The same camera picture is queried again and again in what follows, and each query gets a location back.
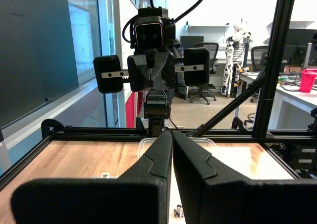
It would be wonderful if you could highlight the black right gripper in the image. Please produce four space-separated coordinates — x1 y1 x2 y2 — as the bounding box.
93 47 211 94

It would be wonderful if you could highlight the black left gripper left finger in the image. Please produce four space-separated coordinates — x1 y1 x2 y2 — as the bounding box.
11 130 173 224

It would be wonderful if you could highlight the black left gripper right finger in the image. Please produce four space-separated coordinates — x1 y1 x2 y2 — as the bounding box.
173 130 317 224

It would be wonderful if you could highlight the red panel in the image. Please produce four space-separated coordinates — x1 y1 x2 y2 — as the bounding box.
125 91 144 128

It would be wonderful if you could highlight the small dark monitor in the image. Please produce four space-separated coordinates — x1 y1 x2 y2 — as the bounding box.
180 35 205 49

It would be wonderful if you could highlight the black mesh office chair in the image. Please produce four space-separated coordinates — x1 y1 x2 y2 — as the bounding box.
244 45 269 129
189 42 220 106

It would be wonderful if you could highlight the clear plastic tub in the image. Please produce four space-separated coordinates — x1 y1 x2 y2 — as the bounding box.
138 137 218 160

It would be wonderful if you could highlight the small metal clip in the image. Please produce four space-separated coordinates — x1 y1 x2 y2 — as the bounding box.
173 203 185 219

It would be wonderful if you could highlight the white shelf unit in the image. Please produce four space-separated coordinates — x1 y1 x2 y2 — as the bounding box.
185 23 231 45

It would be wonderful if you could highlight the white humanoid robot figure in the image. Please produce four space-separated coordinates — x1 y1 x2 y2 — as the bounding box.
221 17 254 98

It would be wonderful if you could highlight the white desk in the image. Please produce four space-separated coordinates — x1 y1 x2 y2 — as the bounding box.
239 70 317 130

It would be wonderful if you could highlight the pink cup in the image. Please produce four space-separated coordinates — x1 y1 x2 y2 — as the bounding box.
299 68 317 93

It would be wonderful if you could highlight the cardboard box on desk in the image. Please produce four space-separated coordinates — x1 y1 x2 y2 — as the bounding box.
283 64 302 74

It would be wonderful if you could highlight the large dark monitor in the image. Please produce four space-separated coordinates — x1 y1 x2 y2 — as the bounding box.
278 28 317 61

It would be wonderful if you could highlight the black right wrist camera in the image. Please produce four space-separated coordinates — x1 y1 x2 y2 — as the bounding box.
133 16 164 50

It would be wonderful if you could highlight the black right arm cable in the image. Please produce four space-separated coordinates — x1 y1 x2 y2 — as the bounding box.
122 0 209 43

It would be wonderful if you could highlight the black aluminium frame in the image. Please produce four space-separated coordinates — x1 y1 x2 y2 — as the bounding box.
0 0 317 192

